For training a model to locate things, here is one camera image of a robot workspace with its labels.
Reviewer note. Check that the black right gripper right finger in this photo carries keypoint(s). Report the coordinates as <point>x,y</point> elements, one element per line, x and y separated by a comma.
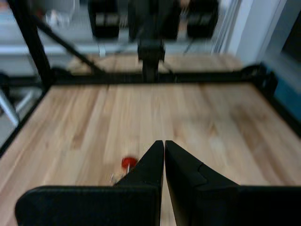
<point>223,207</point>

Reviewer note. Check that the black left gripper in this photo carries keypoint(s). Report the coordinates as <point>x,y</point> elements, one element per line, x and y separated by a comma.
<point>104,18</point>

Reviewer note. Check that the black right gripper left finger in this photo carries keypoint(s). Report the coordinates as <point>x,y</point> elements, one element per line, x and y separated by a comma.
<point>94,207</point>

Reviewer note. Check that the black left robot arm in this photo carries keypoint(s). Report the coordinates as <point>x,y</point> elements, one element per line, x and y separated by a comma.
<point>150,58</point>

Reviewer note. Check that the black clamp with red knob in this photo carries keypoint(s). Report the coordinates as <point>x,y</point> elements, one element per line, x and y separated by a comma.
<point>129,162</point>

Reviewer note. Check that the black aluminium frame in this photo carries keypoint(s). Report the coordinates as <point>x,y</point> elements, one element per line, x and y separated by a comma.
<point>94,78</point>

